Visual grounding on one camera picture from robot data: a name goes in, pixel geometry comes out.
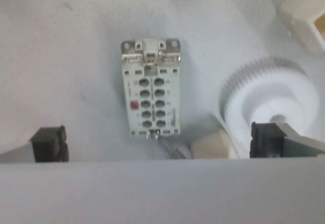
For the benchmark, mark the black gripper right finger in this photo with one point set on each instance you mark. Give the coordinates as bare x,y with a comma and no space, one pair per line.
266,140

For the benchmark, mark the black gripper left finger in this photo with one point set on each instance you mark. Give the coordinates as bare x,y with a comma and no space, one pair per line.
49,144

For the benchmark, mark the grey waterproof plug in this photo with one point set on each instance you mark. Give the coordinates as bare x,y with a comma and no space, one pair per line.
151,92

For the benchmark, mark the white large gear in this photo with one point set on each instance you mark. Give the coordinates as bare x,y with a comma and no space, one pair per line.
269,99

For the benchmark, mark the small white plug holder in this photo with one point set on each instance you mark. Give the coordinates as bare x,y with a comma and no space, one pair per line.
210,145

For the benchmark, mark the white round peg holder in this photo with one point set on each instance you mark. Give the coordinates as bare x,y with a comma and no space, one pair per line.
302,13

